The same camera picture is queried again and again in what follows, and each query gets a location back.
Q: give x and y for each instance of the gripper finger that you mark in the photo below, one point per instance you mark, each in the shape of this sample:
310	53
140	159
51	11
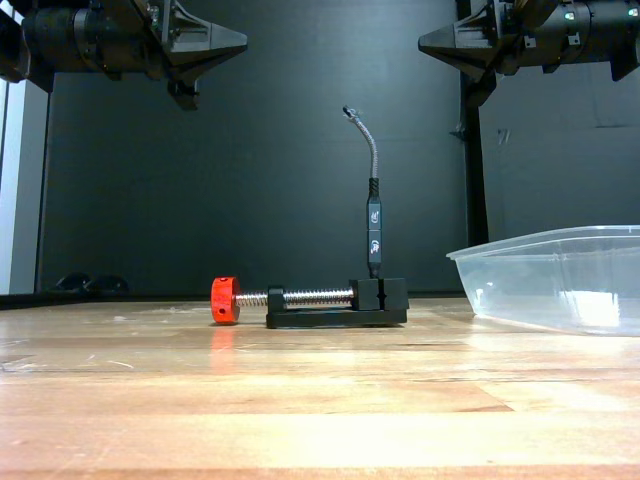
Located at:
225	42
440	42

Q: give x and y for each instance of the black vise with red knob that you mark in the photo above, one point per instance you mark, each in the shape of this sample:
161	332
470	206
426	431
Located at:
380	300

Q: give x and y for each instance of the clear plastic tub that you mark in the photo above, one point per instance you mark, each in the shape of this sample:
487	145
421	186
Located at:
525	300

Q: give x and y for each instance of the black aluminium frame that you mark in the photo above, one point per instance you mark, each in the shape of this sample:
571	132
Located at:
472	200

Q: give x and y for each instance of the black frame corner bracket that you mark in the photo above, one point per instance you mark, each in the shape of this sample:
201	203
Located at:
74	282
107	284

